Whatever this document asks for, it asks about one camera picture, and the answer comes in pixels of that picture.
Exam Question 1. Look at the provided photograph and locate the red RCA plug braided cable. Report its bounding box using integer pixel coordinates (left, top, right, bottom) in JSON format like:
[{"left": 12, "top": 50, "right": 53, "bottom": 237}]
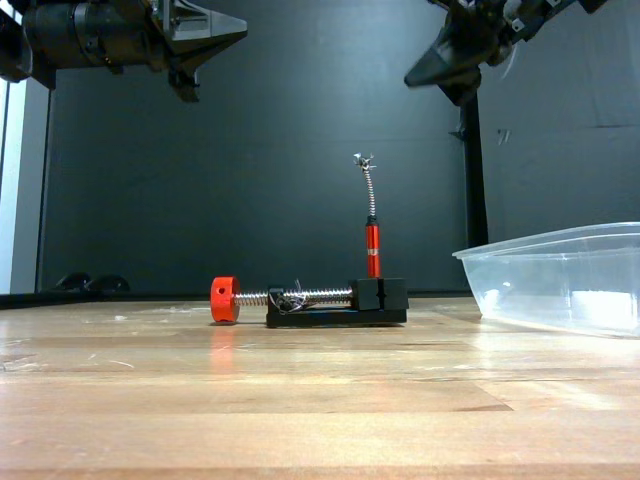
[{"left": 351, "top": 152, "right": 384, "bottom": 252}]

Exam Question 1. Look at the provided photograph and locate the black rounded object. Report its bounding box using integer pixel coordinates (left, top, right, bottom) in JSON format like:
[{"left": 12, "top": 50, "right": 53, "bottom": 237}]
[
  {"left": 87, "top": 273, "right": 131, "bottom": 293},
  {"left": 54, "top": 272, "right": 91, "bottom": 292}
]

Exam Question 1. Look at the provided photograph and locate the clear plastic tub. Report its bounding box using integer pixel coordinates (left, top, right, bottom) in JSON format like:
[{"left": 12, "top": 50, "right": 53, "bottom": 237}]
[{"left": 452, "top": 221, "right": 640, "bottom": 340}]

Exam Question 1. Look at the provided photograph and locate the black vise with red knob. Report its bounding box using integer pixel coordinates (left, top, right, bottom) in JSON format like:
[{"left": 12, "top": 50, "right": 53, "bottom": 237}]
[{"left": 209, "top": 275, "right": 409, "bottom": 330}]

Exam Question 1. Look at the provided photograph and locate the white foam block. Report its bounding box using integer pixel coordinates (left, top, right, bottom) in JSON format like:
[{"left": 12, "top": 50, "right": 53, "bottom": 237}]
[{"left": 569, "top": 289, "right": 634, "bottom": 326}]

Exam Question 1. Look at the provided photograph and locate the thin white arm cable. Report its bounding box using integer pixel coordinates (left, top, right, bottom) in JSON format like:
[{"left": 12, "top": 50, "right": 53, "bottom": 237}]
[{"left": 501, "top": 42, "right": 517, "bottom": 81}]

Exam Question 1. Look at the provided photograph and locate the black frame post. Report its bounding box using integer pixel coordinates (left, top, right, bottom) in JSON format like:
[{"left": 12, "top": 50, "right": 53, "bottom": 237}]
[{"left": 449, "top": 99, "right": 490, "bottom": 249}]

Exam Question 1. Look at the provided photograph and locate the black frame base rail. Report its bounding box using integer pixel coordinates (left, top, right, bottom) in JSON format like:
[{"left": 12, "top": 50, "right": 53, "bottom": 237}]
[{"left": 0, "top": 287, "right": 474, "bottom": 311}]

